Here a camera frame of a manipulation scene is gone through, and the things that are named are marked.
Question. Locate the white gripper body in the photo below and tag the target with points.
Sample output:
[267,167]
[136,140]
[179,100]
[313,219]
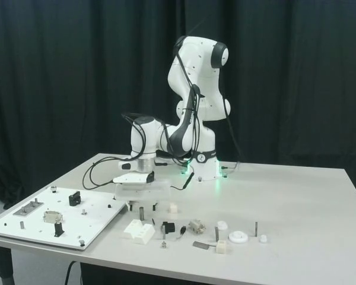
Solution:
[148,193]

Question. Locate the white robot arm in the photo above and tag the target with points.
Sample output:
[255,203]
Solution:
[201,74]

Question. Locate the metal round peg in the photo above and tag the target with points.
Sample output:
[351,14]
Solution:
[141,214]
[21,224]

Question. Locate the small white holder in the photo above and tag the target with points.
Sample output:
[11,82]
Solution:
[221,246]
[173,208]

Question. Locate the flat white mounting plate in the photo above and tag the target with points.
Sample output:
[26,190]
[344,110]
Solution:
[130,178]

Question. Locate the large white holder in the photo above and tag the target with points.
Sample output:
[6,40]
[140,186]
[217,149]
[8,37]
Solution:
[132,230]
[146,235]

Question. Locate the black D-SUB plug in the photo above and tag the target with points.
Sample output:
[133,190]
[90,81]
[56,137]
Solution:
[168,227]

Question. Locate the black USB plug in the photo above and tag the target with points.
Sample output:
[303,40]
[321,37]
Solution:
[182,230]

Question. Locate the metal BNC plug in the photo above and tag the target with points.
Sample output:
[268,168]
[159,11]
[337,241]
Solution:
[163,245]

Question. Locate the grey waterproof plug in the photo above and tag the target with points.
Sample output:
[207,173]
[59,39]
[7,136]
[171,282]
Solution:
[197,228]

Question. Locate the white task board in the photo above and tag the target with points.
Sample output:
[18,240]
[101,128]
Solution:
[86,223]

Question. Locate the flat grey metal bar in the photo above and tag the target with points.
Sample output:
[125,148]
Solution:
[201,245]

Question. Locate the metal square peg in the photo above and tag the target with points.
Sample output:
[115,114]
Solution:
[216,233]

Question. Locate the white medium gear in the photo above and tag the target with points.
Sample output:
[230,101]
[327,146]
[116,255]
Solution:
[222,225]

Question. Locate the white large gear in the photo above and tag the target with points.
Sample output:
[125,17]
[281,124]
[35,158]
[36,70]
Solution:
[238,237]

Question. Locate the white small gear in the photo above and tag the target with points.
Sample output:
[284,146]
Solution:
[263,238]

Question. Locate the black table leg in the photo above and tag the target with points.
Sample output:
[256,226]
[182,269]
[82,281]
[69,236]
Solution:
[1,264]

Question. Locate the black curtain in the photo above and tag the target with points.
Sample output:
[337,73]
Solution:
[62,74]

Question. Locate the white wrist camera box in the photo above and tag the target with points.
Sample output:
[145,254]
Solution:
[126,165]

